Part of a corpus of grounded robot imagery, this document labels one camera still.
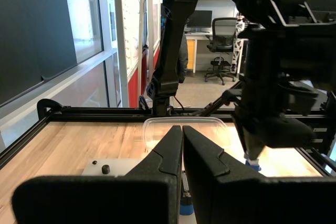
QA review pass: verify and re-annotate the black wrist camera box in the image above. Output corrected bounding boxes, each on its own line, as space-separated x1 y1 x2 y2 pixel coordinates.
264 117 317 149

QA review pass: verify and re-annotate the black table frame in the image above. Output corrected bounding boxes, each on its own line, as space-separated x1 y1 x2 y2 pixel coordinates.
0 87 336 177

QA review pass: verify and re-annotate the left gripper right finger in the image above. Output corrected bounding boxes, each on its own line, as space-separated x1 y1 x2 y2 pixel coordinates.
183 126 336 224

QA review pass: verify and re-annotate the black office chair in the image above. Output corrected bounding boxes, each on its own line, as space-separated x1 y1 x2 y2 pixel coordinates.
204 17 240 86

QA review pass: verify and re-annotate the white and red partition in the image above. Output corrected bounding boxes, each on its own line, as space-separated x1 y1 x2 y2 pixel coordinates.
115 0 144 108
146 0 161 78

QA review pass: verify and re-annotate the yellow drawer cabinet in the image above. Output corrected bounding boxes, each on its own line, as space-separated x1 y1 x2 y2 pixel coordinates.
186 39 196 69

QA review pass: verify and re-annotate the silver window frame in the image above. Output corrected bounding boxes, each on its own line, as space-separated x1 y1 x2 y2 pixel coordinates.
0 0 130 154

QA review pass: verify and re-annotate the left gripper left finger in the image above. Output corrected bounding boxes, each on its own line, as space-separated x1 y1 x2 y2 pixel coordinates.
12 126 183 224

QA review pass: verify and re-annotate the blue and black connector mount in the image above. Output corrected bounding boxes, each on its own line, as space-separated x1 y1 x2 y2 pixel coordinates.
180 171 195 216

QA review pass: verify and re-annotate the person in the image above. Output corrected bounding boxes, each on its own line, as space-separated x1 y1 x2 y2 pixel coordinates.
176 34 189 83

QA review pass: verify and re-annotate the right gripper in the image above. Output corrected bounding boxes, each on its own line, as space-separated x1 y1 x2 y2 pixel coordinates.
233 77 320 161

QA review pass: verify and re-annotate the clear plastic tub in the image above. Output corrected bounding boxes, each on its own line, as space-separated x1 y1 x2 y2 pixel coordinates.
143 117 229 154

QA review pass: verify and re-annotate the white board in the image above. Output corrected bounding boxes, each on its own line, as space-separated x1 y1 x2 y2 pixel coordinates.
82 157 142 177

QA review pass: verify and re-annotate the small blue block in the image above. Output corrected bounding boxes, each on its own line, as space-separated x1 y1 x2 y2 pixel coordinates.
245 162 263 172

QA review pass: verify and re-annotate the black monitor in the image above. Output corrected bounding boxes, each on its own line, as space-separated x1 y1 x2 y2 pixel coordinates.
186 10 213 28

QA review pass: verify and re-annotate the white lattice stand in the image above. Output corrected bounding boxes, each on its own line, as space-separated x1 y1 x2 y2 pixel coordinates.
230 16 249 74

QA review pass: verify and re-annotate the white desk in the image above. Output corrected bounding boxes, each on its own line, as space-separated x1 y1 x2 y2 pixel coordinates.
183 30 249 74

